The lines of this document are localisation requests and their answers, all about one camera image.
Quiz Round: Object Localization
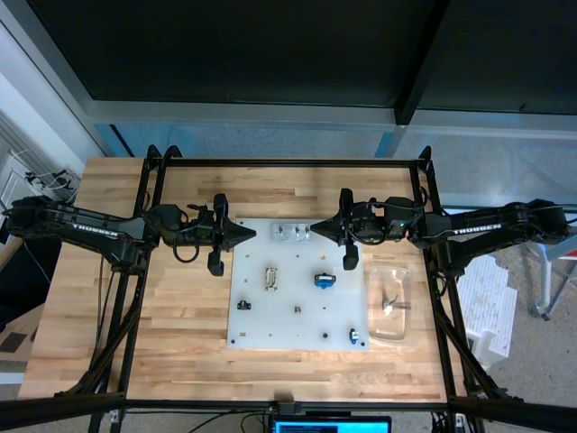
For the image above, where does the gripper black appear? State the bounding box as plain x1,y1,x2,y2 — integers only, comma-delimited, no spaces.
187,193,258,277
309,188,387,272

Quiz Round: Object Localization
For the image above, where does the small black camera mount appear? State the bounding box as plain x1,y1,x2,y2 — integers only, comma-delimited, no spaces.
274,391,303,415

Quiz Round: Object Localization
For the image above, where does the clear plastic tub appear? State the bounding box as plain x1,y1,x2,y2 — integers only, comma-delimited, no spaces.
366,263,413,348

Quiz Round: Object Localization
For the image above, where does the black vertical post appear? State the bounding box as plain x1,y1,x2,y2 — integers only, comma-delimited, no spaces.
394,0,452,126

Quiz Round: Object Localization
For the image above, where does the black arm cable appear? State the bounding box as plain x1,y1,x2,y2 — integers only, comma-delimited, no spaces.
172,203,203,264

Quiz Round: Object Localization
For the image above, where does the white foam block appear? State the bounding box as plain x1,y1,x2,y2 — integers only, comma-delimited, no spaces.
457,259,518,371

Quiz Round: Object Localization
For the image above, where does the laptop screen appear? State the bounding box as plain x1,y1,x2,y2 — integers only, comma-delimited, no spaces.
269,414,392,433

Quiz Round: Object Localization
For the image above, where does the black metal frame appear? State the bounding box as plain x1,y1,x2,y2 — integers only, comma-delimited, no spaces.
0,143,577,433

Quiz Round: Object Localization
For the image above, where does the cardboard box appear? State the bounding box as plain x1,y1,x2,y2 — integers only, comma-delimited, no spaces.
0,301,46,364

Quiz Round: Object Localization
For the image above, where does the white taskboard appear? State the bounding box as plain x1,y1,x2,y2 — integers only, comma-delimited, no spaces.
224,217,371,352

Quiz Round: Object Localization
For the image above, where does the black white cable bundle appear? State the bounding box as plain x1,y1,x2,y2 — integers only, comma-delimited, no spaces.
24,169,76,193

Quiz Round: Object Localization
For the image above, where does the grey metal partition frame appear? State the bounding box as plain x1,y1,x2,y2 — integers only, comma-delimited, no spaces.
0,0,577,159

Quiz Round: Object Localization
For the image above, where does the grey metal stand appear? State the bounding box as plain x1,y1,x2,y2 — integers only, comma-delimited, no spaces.
520,243,577,322

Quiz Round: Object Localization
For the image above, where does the aluminium block with pins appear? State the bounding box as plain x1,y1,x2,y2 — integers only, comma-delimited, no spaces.
270,221,313,244

